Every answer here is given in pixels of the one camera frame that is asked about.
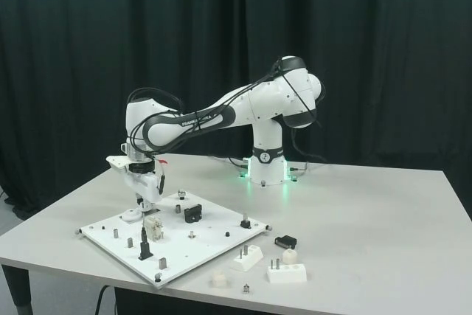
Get white task board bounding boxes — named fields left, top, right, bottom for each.
left=74, top=189, right=274, bottom=287

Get black upright plug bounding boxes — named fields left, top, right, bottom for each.
left=138, top=218, right=153, bottom=260

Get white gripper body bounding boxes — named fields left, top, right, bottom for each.
left=122, top=172, right=165, bottom=202

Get black D-SUB plug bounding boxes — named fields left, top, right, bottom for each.
left=274, top=234, right=298, bottom=252

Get black base cable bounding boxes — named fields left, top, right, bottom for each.
left=208, top=154, right=249, bottom=169

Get black cable under table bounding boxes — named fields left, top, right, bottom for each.
left=96, top=284, right=114, bottom=315

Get white peg holder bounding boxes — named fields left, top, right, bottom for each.
left=231, top=244, right=264, bottom=271
left=265, top=262, right=308, bottom=284

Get thin black rod red tag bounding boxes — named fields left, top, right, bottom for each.
left=156, top=158, right=170, bottom=196

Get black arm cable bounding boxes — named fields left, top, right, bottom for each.
left=127, top=57, right=327, bottom=165

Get black curtains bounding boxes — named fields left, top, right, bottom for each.
left=0, top=0, right=472, bottom=216

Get dark table leg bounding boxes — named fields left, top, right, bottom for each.
left=2, top=265, right=31, bottom=315

